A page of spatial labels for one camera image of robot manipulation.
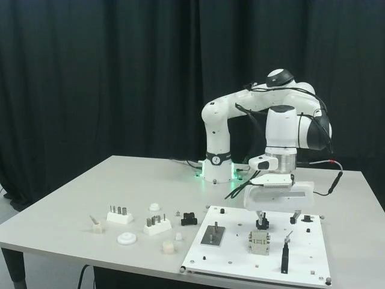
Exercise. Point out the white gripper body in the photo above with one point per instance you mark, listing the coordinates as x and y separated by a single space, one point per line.
279 201

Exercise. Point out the grey waterproof plug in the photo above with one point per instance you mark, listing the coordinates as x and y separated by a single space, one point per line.
259 238

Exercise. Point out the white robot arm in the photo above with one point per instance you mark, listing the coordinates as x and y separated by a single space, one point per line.
215 135

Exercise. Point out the black USB plug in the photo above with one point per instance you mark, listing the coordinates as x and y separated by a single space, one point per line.
285 259

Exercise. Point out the small white box dark window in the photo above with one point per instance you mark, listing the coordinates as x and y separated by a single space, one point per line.
263 162

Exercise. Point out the white task board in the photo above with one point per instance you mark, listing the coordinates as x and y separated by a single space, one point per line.
234 256

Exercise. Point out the black D-SUB plug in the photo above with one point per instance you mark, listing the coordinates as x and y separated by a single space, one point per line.
189 219

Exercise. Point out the small cream holder block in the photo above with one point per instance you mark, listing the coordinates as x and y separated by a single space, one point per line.
168 247

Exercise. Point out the white square peg holder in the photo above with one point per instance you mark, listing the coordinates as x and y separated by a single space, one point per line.
158 229

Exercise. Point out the white medium gear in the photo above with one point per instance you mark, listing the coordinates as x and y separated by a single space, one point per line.
155 207

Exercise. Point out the thick metal square peg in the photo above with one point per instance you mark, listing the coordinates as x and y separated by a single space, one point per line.
149 221

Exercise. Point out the white large gear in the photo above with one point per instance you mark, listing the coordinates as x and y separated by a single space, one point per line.
127 238

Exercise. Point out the black control cabinet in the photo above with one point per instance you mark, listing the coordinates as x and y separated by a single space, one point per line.
135 278

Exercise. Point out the white round peg holder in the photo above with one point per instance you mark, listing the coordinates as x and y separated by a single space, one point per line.
118 219

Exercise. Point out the small white bolt holder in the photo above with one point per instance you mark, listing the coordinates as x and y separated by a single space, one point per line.
97 228

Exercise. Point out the metal bolt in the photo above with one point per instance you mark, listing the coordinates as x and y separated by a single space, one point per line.
93 219

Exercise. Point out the black curtain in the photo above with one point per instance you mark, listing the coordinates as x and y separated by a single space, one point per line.
90 75

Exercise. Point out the black table leg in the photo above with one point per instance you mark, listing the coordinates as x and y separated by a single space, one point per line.
13 268

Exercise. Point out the flat white camera plate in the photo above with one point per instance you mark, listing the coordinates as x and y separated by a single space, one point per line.
270 180

